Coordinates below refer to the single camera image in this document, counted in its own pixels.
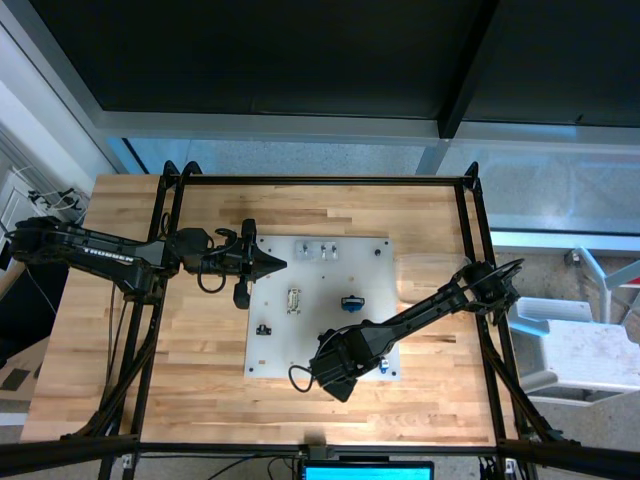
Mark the white board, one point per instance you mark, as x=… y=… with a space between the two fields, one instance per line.
x=290 y=345

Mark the blue screen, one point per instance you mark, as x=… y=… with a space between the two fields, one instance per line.
x=365 y=472

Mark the black aluminium frame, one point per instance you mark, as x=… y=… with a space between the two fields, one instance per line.
x=320 y=180

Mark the clear plastic tub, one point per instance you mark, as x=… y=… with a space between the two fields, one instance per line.
x=425 y=272

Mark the white step stool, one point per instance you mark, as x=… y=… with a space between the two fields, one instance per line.
x=590 y=350

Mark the beige connector housing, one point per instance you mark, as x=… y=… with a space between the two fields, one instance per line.
x=295 y=301

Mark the grey metal chair frame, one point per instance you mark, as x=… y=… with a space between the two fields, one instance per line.
x=606 y=300

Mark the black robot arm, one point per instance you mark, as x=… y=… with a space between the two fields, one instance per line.
x=425 y=305
x=107 y=255

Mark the small black connector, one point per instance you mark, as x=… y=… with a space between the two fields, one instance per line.
x=262 y=329

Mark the grey frame foot bracket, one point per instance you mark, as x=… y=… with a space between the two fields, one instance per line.
x=127 y=460
x=509 y=465

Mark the black case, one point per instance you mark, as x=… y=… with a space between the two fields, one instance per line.
x=25 y=310

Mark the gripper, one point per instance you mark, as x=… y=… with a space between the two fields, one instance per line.
x=235 y=260
x=330 y=372

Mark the cardboard sheet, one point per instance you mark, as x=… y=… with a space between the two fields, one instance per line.
x=30 y=362

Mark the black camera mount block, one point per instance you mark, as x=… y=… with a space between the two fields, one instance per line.
x=316 y=447

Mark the small blue white connector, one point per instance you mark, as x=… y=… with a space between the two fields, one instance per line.
x=384 y=366

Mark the blue D-sub connector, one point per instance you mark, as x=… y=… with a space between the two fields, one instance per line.
x=352 y=304

